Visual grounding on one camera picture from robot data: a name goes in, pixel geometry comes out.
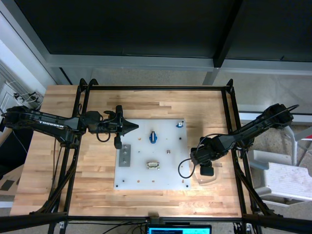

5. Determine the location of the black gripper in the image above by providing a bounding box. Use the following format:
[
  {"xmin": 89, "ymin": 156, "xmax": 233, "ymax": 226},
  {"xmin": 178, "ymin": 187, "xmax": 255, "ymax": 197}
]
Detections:
[
  {"xmin": 190, "ymin": 143, "xmax": 215, "ymax": 176},
  {"xmin": 107, "ymin": 105, "xmax": 139, "ymax": 150}
]

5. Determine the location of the clear plastic tub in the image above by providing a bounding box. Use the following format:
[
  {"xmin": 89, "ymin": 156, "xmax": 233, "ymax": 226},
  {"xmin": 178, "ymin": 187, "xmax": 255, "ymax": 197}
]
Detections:
[{"xmin": 189, "ymin": 146, "xmax": 218, "ymax": 188}]

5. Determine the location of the grey metal plate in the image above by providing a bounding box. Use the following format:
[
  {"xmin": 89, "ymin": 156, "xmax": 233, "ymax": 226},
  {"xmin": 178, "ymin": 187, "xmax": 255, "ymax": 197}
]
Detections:
[{"xmin": 118, "ymin": 144, "xmax": 132, "ymax": 167}]

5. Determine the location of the white mounting board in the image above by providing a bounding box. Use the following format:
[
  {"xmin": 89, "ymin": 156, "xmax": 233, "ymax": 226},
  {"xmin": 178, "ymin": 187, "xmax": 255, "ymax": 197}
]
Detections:
[{"xmin": 114, "ymin": 118, "xmax": 191, "ymax": 190}]

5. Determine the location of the screen with blue edge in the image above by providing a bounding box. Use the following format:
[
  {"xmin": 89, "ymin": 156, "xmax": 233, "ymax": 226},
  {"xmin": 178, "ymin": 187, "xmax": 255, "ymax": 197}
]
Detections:
[{"xmin": 146, "ymin": 224, "xmax": 212, "ymax": 234}]

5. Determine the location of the white step stool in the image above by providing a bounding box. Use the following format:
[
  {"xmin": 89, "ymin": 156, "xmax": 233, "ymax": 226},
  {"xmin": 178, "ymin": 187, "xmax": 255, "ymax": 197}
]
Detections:
[{"xmin": 248, "ymin": 149, "xmax": 312, "ymax": 208}]

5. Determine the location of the brown cardboard box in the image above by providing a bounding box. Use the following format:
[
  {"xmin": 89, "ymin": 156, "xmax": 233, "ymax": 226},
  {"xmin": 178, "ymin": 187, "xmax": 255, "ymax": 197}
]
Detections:
[{"xmin": 0, "ymin": 164, "xmax": 25, "ymax": 195}]

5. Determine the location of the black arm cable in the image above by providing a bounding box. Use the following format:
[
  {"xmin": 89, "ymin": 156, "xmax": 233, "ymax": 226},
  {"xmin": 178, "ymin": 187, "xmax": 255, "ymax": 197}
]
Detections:
[
  {"xmin": 96, "ymin": 131, "xmax": 111, "ymax": 143},
  {"xmin": 178, "ymin": 157, "xmax": 197, "ymax": 179}
]

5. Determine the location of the black aluminium frame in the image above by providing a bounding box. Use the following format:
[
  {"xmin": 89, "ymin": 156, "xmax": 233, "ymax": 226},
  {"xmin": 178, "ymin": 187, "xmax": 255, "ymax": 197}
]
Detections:
[{"xmin": 0, "ymin": 78, "xmax": 312, "ymax": 234}]

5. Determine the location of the white chair frame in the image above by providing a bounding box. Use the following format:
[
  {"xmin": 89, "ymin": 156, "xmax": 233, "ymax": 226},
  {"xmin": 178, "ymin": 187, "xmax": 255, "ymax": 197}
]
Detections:
[{"xmin": 284, "ymin": 124, "xmax": 312, "ymax": 169}]

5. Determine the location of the white power strip with cables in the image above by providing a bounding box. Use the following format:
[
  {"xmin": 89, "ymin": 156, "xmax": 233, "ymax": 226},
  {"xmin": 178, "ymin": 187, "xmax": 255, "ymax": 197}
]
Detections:
[{"xmin": 13, "ymin": 91, "xmax": 43, "ymax": 109}]

